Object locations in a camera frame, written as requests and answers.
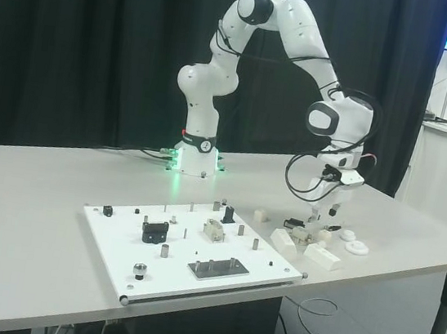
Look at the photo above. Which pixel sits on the white cabinet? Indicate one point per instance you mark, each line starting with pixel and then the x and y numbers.
pixel 445 175

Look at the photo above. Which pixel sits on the black curtain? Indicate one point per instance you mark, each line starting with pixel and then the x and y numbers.
pixel 77 53

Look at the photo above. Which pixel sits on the small black plug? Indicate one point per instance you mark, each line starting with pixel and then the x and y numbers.
pixel 291 222
pixel 335 228

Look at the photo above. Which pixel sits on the medium metal round peg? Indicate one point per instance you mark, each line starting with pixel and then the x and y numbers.
pixel 241 230
pixel 255 245

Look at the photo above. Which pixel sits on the thin metal round peg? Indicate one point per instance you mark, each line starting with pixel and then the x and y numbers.
pixel 192 206

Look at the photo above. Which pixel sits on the white large gear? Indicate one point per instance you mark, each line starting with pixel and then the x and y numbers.
pixel 357 248

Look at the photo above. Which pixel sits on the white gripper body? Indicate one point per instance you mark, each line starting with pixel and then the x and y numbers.
pixel 327 193

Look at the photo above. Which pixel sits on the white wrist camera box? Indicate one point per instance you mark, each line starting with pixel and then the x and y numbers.
pixel 348 161

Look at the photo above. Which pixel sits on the small white cube holder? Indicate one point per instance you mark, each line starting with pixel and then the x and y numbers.
pixel 260 215

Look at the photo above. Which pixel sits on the metal BNC plug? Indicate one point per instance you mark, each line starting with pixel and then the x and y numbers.
pixel 174 220

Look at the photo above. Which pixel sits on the metal square peg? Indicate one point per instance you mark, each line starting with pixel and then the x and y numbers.
pixel 216 206

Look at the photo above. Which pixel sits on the white task board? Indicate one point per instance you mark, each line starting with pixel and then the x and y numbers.
pixel 192 278

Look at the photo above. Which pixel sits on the metal bolt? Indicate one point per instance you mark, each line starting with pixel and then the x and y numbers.
pixel 139 271

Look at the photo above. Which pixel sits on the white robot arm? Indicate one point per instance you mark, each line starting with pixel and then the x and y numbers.
pixel 295 28

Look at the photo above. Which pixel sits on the long white peg holder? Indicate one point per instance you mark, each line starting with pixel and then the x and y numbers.
pixel 322 257
pixel 284 242

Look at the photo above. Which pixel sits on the small white plug holder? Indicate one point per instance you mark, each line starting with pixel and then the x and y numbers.
pixel 325 232

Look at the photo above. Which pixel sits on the black D-SUB plug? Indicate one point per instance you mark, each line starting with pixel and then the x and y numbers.
pixel 154 232

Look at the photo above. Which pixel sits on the beige connector plug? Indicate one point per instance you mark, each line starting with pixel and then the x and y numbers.
pixel 302 235

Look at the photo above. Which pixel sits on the large metal round peg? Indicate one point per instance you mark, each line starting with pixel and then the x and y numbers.
pixel 164 250

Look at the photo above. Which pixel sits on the white medium gear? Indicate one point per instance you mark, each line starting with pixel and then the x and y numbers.
pixel 348 235

